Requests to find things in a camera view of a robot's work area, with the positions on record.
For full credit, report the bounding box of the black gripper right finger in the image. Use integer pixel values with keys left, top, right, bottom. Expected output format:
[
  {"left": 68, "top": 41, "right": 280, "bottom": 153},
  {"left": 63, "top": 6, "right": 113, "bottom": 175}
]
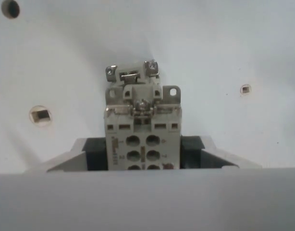
[{"left": 181, "top": 135, "right": 246, "bottom": 170}]

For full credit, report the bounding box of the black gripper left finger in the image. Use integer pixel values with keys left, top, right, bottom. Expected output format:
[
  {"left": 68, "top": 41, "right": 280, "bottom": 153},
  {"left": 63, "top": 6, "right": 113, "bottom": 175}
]
[{"left": 46, "top": 136, "right": 108, "bottom": 172}]

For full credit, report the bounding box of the white task board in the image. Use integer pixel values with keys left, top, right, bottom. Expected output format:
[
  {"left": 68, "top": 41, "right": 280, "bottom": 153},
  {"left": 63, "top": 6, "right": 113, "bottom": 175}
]
[{"left": 0, "top": 0, "right": 295, "bottom": 174}]

